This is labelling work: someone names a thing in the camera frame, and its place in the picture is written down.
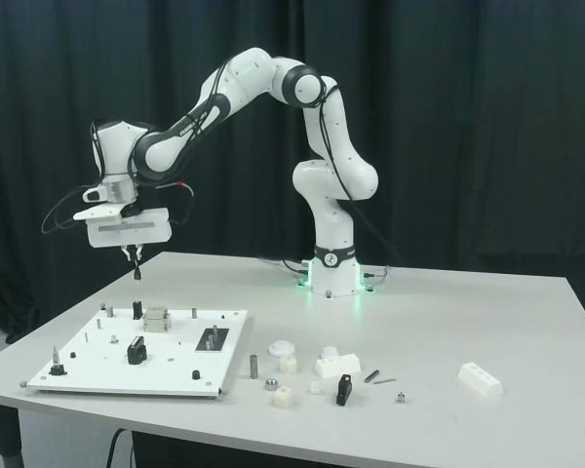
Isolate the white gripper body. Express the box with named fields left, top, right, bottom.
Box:
left=86, top=207, right=172, bottom=249

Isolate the flat white mounting plate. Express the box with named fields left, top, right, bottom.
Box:
left=72, top=204, right=127, bottom=224

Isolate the black D-SUB plug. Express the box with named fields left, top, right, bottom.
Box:
left=126, top=335, right=149, bottom=368

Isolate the white task board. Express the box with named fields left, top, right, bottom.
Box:
left=24, top=303, right=255, bottom=400

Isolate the black table leg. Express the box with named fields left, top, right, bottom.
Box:
left=0, top=399, right=20, bottom=468

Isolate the long white peg holder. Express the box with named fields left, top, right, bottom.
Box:
left=313, top=354, right=364, bottom=379
left=456, top=361, right=506, bottom=397

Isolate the black waterproof plug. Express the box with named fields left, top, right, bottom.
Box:
left=334, top=373, right=355, bottom=408

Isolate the black curtain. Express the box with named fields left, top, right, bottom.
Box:
left=0, top=0, right=585, bottom=348

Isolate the small white wrist camera box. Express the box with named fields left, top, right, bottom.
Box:
left=81, top=185, right=110, bottom=204

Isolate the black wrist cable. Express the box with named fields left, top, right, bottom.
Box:
left=40, top=186, right=104, bottom=234

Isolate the black cable under table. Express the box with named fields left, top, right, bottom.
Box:
left=107, top=427, right=134, bottom=468

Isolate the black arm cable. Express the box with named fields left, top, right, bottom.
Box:
left=177, top=60, right=371, bottom=202

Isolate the black base cable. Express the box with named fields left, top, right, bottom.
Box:
left=355, top=197, right=390, bottom=283

